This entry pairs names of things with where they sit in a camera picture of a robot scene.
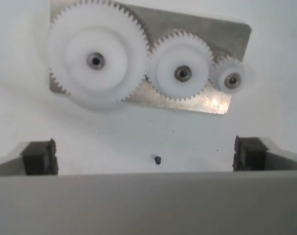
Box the white small gear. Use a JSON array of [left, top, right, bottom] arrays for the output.
[[210, 54, 259, 95]]

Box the white medium gear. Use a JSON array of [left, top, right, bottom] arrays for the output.
[[148, 30, 216, 105]]

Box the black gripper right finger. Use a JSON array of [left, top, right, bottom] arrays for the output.
[[232, 135, 297, 172]]

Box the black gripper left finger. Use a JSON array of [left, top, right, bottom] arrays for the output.
[[0, 138, 59, 177]]

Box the white large gear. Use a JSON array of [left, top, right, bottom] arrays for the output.
[[47, 0, 152, 111]]

